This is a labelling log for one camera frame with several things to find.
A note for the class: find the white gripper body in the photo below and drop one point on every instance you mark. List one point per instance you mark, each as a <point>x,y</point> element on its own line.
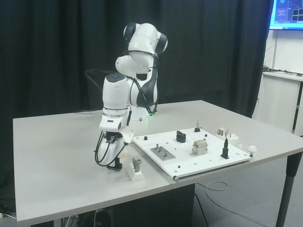
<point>111,151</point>

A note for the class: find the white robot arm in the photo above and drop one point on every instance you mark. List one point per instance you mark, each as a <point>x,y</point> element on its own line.
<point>142,35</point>

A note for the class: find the metal round peg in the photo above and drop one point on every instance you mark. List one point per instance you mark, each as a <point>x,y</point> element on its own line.
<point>137,168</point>
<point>134,162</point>

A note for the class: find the long white peg holder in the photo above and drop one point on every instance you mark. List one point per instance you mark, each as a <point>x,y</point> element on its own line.
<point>136,176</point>

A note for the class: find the metal nut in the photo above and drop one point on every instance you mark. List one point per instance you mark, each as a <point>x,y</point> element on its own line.
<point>140,161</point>

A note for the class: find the white task board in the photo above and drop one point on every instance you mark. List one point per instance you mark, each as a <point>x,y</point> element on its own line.
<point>189,160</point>

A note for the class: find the beige waterproof plug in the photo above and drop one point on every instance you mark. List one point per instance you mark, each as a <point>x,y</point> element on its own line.
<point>199,147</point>

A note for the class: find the metal bolt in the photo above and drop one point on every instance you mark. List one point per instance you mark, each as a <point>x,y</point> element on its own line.
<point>197,124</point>

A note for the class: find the white sloped peg holder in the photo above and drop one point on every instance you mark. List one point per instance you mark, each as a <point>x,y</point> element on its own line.
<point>224,135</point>

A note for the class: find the white large gear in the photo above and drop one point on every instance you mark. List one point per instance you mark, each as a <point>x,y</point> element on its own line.
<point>231,140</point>

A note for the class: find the black curtain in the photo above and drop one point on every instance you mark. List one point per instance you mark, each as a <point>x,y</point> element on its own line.
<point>47,47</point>

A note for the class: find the white medium gear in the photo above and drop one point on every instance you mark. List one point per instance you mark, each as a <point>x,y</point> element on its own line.
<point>252,149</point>

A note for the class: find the dark grey table leg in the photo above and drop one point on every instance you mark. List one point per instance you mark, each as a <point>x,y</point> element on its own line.
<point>287,189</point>

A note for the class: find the white cabinet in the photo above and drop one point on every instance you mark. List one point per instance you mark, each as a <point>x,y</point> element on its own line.
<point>279,101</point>

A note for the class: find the blue screen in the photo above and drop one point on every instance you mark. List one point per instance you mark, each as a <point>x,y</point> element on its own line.
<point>287,14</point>

